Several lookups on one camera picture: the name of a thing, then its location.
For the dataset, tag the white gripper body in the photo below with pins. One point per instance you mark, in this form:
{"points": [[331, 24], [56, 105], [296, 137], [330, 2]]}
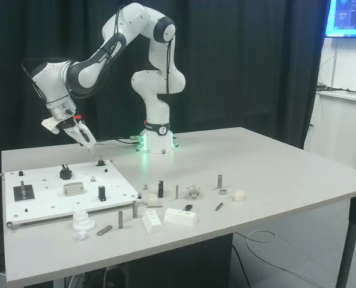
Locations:
{"points": [[74, 132]]}

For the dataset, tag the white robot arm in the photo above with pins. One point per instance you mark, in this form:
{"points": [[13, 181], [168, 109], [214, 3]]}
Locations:
{"points": [[156, 87]]}

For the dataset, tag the thin black rod red tag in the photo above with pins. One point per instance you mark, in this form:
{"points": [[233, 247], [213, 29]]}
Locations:
{"points": [[84, 135]]}

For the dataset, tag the white small gear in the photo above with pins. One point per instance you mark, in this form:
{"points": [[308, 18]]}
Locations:
{"points": [[82, 213]]}

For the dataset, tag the small metal part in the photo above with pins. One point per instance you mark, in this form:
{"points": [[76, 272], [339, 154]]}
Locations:
{"points": [[146, 186]]}

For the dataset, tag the white medium gear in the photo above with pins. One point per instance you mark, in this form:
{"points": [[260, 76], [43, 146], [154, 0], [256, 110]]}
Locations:
{"points": [[82, 219]]}

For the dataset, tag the white task board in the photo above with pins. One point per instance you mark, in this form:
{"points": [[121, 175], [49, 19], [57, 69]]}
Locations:
{"points": [[45, 207]]}

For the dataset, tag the white large gear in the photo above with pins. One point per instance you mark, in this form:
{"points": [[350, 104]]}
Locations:
{"points": [[84, 228]]}

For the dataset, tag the small white holder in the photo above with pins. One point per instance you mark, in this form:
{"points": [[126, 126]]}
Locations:
{"points": [[153, 200], [238, 195]]}

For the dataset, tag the metal square peg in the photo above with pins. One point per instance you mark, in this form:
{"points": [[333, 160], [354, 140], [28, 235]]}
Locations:
{"points": [[104, 230], [219, 206]]}

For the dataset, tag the thin metal rod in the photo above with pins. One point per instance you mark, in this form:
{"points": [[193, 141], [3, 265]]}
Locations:
{"points": [[154, 206]]}

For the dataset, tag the small white part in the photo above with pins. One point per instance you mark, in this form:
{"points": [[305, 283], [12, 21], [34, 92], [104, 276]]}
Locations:
{"points": [[81, 236]]}

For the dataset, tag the white peg holder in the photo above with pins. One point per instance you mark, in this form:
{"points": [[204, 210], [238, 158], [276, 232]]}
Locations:
{"points": [[152, 222], [180, 216]]}

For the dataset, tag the thin metal round peg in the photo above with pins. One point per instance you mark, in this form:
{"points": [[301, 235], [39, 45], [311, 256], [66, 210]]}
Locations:
{"points": [[176, 192]]}

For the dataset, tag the beige metal connector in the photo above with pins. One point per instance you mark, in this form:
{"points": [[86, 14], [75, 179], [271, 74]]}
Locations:
{"points": [[193, 192]]}

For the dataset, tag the black cloth under table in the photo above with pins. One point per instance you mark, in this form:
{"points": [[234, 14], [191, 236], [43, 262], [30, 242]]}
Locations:
{"points": [[135, 261]]}

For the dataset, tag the metal bolt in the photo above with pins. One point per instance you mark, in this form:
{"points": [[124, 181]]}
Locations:
{"points": [[223, 191]]}

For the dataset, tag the black curtain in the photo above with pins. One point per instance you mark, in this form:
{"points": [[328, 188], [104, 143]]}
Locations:
{"points": [[240, 75]]}

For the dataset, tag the white cabinet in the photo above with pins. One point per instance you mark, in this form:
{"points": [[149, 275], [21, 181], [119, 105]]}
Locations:
{"points": [[336, 132]]}

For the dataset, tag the black table leg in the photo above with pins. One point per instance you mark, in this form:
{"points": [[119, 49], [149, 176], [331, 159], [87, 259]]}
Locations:
{"points": [[353, 234]]}

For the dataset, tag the blue screen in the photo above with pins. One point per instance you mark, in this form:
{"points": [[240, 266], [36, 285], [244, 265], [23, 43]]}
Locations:
{"points": [[348, 18]]}

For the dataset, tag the white camera mounting plate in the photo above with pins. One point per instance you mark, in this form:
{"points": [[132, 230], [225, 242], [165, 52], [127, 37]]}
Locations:
{"points": [[50, 124]]}

